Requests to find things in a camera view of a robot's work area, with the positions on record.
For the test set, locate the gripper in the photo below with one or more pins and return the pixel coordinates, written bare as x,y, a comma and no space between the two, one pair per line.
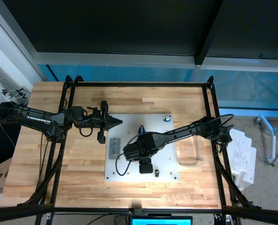
101,120
146,169

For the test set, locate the small black connector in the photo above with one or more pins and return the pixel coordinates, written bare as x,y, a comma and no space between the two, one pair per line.
156,173

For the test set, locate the blue plug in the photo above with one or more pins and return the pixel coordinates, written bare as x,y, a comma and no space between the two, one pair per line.
141,129

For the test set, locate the white foam block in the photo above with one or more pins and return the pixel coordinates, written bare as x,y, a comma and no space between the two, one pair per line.
243,159

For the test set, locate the white task board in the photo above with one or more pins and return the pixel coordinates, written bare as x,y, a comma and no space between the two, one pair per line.
120,168

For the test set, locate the silver metal stand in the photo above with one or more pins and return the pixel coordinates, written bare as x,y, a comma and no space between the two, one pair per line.
274,140

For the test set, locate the small black camera box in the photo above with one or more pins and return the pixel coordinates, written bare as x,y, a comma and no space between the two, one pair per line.
137,211

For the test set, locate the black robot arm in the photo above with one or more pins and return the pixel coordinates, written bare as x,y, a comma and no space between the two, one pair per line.
35,118
188,132

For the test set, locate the clear plastic tub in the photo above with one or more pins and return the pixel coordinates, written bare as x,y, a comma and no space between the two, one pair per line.
188,162

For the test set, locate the blue laptop screen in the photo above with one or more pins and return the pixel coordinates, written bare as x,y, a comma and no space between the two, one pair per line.
161,221

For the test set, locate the black vertical post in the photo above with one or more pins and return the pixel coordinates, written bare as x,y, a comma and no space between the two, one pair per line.
207,35

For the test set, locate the black aluminium frame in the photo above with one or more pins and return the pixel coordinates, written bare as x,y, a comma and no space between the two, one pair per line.
139,84

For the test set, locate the grey metal plate with pegs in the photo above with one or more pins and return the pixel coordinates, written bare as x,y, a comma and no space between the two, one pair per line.
114,148

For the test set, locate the blue and white clamp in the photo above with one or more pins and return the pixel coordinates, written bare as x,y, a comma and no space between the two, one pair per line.
167,118

